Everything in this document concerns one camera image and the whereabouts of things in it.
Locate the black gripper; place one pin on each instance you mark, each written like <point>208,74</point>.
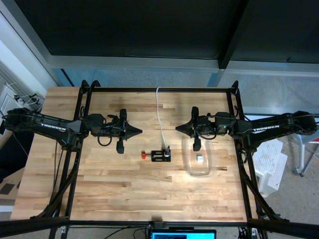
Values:
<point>122,129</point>
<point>195,129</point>

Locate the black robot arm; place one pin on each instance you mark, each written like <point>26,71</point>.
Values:
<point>264,128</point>
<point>54,127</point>

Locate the small white block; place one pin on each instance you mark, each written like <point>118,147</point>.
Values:
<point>199,158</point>

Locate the black clamp with orange knob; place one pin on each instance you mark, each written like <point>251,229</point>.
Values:
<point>159,159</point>

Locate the clear plastic tub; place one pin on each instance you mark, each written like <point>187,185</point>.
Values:
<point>199,171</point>

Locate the laptop screen with blue edge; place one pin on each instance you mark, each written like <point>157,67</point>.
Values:
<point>182,235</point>

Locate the brown cardboard box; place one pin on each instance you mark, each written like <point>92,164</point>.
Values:
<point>15,176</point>

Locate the black metal frame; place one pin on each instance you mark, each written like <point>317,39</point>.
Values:
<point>124,89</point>

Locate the small black table camera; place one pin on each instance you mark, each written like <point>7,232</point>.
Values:
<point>159,224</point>

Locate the grey metal chair frame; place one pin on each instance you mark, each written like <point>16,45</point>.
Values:
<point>301,159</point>

